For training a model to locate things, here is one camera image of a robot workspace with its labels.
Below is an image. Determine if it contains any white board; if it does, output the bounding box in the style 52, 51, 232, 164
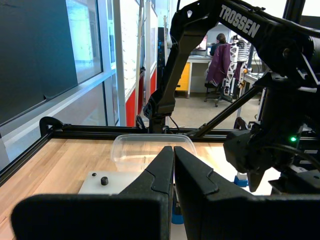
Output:
78, 163, 275, 240

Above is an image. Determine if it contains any black control box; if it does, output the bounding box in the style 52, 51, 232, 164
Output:
296, 136, 320, 176

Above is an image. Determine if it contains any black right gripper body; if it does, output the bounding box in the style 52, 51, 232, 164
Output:
223, 123, 301, 176

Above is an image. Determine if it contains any white desk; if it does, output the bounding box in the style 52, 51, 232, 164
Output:
186, 55, 213, 100

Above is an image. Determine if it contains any blue clamp mount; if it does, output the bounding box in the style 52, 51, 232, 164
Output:
234, 174, 249, 188
171, 206, 185, 226

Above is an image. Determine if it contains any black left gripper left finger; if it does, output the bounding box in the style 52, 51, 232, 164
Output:
10, 146, 175, 240

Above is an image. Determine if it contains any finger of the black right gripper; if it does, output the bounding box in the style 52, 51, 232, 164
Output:
246, 171, 266, 193

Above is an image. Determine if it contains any white red partition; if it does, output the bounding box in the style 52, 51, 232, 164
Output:
144, 0, 159, 103
113, 0, 145, 128

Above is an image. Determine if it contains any purple jacket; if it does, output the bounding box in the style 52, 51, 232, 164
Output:
206, 42, 232, 87

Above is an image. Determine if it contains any clear plastic tub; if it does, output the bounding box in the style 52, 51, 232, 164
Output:
110, 134, 197, 173

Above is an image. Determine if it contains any person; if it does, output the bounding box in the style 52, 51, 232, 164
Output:
209, 33, 229, 57
234, 34, 253, 63

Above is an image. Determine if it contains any black office chair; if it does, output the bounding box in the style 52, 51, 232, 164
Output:
203, 82, 235, 108

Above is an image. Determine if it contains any yellow cabinet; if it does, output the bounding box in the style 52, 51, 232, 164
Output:
174, 62, 191, 92

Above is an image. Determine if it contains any pale window frame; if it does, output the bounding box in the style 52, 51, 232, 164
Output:
0, 0, 121, 171

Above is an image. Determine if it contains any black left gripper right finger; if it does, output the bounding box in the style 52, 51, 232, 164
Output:
174, 146, 320, 240

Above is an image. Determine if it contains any black aluminium frame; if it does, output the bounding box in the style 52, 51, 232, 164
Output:
0, 0, 320, 187

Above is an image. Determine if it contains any laptop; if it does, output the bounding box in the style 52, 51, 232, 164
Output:
192, 34, 210, 56

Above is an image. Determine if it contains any black looped cable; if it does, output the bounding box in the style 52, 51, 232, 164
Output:
262, 143, 320, 168

